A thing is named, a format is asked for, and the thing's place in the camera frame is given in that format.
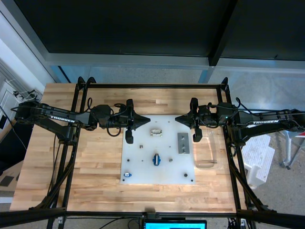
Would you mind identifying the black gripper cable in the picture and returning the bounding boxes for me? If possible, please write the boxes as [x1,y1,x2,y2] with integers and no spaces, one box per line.
[106,126,122,137]

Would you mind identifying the small black camera box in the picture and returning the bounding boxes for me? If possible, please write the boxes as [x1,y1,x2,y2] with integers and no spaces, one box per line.
[142,207,160,219]

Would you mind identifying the grey metal block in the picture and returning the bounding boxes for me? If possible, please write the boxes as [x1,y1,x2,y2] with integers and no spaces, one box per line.
[177,132,191,155]

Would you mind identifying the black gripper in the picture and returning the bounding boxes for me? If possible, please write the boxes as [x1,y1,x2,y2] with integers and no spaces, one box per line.
[175,97,220,144]
[104,99,151,145]

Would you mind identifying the white task board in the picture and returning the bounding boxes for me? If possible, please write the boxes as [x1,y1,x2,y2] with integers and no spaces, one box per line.
[120,115,196,186]

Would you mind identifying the grey metal stand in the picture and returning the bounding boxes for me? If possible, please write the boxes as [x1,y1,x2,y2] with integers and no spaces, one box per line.
[274,123,305,170]

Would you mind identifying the clear plastic tub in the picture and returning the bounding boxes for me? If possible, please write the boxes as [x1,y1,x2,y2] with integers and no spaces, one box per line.
[193,128,219,170]

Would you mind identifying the black aluminium frame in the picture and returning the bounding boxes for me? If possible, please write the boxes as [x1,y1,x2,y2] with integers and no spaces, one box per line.
[0,75,305,229]

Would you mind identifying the pale rectangular connector housing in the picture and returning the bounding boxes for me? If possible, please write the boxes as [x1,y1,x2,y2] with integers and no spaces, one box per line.
[150,128,164,138]

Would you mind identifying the aluminium wall frame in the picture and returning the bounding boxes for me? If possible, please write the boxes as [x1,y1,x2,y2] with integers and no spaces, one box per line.
[0,4,305,83]

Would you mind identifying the laptop screen with blue edge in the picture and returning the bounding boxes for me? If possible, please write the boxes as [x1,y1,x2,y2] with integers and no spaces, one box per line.
[142,219,207,229]

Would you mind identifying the brown cardboard box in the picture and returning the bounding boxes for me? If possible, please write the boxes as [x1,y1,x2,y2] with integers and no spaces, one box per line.
[0,159,26,191]

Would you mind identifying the tangle of cords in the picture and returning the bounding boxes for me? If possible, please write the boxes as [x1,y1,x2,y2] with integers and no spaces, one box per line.
[12,88,44,101]

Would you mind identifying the blue round connector mount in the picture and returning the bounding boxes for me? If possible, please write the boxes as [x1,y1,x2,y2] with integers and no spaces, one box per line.
[151,154,163,167]

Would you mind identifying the black wall post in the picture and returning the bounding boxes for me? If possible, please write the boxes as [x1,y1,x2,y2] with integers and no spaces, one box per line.
[207,0,239,67]

